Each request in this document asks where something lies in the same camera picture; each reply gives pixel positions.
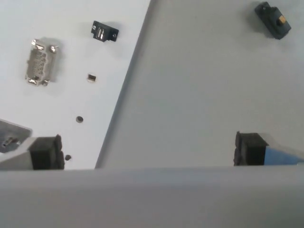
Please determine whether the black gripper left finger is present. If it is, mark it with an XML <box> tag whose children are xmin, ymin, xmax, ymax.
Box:
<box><xmin>0</xmin><ymin>134</ymin><xmax>65</xmax><ymax>171</ymax></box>

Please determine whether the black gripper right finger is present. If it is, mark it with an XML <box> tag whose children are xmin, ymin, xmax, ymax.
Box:
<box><xmin>234</xmin><ymin>130</ymin><xmax>304</xmax><ymax>167</ymax></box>

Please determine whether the white task board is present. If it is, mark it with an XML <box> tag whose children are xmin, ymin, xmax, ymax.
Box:
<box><xmin>0</xmin><ymin>0</ymin><xmax>152</xmax><ymax>170</ymax></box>

